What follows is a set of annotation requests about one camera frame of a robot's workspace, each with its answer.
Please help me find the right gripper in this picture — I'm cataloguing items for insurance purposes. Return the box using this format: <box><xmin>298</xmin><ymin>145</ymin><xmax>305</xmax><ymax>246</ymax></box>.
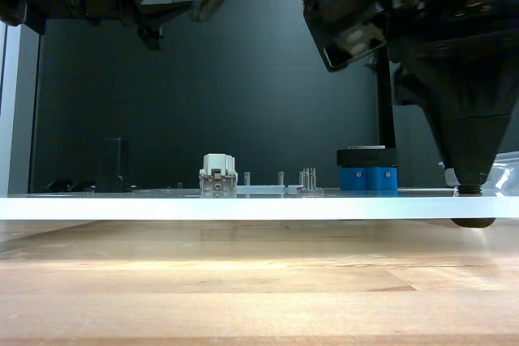
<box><xmin>387</xmin><ymin>0</ymin><xmax>519</xmax><ymax>192</ymax></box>

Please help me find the black block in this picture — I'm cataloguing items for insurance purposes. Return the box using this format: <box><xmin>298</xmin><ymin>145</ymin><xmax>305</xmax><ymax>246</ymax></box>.
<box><xmin>95</xmin><ymin>137</ymin><xmax>137</xmax><ymax>193</ymax></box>

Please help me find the white task board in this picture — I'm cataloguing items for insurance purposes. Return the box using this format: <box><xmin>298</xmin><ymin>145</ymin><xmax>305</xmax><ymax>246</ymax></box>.
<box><xmin>0</xmin><ymin>194</ymin><xmax>519</xmax><ymax>229</ymax></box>

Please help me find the black connector housing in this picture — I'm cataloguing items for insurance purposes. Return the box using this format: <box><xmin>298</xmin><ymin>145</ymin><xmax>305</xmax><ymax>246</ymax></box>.
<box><xmin>336</xmin><ymin>144</ymin><xmax>400</xmax><ymax>169</ymax></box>

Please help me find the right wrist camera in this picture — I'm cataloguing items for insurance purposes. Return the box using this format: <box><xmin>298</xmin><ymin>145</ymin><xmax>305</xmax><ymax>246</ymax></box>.
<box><xmin>298</xmin><ymin>0</ymin><xmax>391</xmax><ymax>74</ymax></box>

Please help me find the blue socket block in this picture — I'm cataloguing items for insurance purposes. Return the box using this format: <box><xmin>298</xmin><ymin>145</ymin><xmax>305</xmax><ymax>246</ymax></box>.
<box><xmin>339</xmin><ymin>164</ymin><xmax>399</xmax><ymax>193</ymax></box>

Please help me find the threaded stud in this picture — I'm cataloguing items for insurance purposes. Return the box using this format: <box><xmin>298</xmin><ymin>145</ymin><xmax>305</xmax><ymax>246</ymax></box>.
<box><xmin>455</xmin><ymin>185</ymin><xmax>484</xmax><ymax>198</ymax></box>

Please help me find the beige many-pin connector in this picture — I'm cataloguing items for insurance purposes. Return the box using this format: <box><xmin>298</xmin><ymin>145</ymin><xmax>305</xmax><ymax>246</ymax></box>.
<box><xmin>198</xmin><ymin>153</ymin><xmax>239</xmax><ymax>199</ymax></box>

